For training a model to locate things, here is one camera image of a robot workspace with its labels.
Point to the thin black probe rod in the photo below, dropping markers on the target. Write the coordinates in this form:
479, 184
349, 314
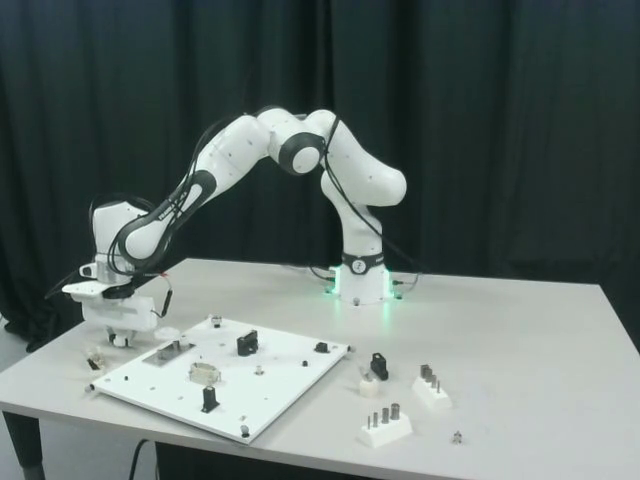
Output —
167, 301

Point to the flat white mounting plate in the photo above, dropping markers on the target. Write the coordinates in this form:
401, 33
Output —
82, 288

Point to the large metal round peg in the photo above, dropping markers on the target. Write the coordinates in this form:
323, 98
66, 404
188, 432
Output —
396, 412

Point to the white medium gear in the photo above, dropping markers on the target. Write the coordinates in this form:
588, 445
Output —
120, 342

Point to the white round peg holder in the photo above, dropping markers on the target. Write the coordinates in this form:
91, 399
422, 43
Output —
387, 435

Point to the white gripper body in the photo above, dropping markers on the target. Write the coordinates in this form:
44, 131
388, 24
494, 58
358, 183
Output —
142, 317

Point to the dark table leg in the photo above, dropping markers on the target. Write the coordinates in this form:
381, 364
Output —
22, 445

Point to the white task board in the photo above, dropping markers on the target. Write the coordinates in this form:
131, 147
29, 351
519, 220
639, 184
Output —
280, 380

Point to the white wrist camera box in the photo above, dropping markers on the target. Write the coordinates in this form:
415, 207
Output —
88, 270

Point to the small white plug holder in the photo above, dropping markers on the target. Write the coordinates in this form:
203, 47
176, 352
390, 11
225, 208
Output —
369, 389
97, 371

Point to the beige waterproof plug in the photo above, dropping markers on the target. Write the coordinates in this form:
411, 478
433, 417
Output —
97, 356

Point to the clear Ethernet plug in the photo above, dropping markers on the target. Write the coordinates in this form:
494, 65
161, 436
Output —
365, 375

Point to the small metal bolt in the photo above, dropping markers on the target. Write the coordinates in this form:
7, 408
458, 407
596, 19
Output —
456, 438

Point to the white square peg holder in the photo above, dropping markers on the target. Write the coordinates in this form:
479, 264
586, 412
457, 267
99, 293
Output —
430, 397

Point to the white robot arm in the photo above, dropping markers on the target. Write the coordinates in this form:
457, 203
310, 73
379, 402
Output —
235, 145

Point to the black D-SUB plug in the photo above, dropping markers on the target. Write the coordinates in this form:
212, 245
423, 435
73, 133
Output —
379, 365

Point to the medium metal round peg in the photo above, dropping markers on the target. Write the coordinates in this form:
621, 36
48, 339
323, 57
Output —
386, 415

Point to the black curtains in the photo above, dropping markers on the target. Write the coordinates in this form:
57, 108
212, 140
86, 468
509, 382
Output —
500, 100

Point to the large metal square peg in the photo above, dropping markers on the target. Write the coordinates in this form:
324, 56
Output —
424, 374

